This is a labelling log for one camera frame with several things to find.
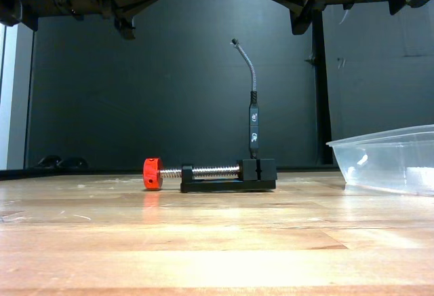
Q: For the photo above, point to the black aluminium table frame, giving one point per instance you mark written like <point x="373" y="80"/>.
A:
<point x="73" y="163"/>

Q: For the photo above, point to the black upright post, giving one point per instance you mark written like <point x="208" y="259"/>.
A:
<point x="322" y="106"/>

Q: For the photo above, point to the small white block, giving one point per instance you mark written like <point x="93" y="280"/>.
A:
<point x="420" y="174"/>

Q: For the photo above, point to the black USB-C socket adapter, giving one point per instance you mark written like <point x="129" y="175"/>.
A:
<point x="254" y="140"/>

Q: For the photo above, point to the clear plastic tub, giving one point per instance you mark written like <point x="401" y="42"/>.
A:
<point x="383" y="160"/>

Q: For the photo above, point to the black vise with orange knob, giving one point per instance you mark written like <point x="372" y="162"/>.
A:
<point x="220" y="182"/>

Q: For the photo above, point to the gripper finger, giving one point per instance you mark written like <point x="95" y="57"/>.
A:
<point x="293" y="2"/>
<point x="135" y="4"/>

